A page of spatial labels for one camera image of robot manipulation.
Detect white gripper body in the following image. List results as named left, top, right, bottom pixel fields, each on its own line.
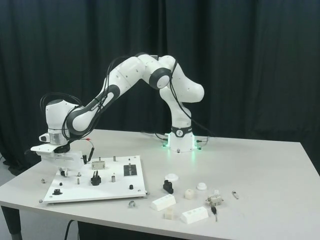
left=40, top=150, right=84, bottom=169

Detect white long peg holder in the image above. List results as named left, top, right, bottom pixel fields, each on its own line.
left=150, top=194, right=177, bottom=211
left=180, top=206, right=209, bottom=224

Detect flat white mounting plate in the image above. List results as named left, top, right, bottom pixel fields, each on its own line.
left=30, top=144, right=55, bottom=153

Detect black waterproof plug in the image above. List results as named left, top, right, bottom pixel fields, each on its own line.
left=89, top=170, right=102, bottom=187

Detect thin black rod red tag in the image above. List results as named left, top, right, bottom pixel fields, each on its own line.
left=83, top=139, right=96, bottom=165

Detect white task board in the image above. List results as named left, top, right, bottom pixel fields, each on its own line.
left=42, top=154, right=149, bottom=207

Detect black table leg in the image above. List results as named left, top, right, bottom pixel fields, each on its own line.
left=0, top=205, right=21, bottom=240

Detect black D-SUB plug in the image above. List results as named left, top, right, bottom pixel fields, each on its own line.
left=162, top=179, right=175, bottom=195

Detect white large gear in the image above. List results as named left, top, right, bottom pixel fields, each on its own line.
left=164, top=172, right=180, bottom=183

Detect metal D-SUB connector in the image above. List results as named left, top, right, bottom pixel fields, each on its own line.
left=206, top=195, right=221, bottom=207

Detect black curtain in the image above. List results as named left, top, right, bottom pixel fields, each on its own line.
left=0, top=0, right=320, bottom=173

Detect black cable under table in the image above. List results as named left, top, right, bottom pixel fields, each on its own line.
left=65, top=219, right=79, bottom=240

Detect black cable behind arm foot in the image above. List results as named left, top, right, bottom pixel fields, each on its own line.
left=196, top=124, right=216, bottom=149
left=140, top=130, right=169, bottom=141

